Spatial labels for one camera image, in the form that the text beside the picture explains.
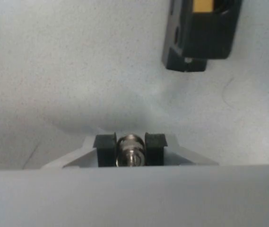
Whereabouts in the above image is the metal BNC plug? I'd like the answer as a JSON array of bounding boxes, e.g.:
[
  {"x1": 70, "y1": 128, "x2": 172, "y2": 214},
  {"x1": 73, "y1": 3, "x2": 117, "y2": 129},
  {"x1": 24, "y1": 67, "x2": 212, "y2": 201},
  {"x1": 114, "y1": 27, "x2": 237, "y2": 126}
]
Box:
[{"x1": 115, "y1": 133, "x2": 147, "y2": 167}]

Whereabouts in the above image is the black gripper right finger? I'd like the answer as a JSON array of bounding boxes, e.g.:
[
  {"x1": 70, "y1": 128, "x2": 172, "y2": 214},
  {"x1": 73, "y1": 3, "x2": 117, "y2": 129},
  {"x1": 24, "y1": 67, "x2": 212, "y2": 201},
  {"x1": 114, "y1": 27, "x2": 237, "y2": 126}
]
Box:
[{"x1": 145, "y1": 132, "x2": 219, "y2": 167}]

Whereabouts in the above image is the black plug holder block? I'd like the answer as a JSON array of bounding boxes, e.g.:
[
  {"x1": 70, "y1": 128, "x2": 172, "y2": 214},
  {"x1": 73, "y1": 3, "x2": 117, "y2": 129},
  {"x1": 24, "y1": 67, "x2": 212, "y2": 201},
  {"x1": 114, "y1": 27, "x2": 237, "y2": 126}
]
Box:
[{"x1": 162, "y1": 0, "x2": 243, "y2": 73}]

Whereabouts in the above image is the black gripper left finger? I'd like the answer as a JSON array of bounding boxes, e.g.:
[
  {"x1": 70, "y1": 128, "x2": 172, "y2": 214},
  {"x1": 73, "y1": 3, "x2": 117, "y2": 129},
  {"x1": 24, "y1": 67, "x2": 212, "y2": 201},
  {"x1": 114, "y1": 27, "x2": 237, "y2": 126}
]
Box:
[{"x1": 41, "y1": 129, "x2": 118, "y2": 169}]

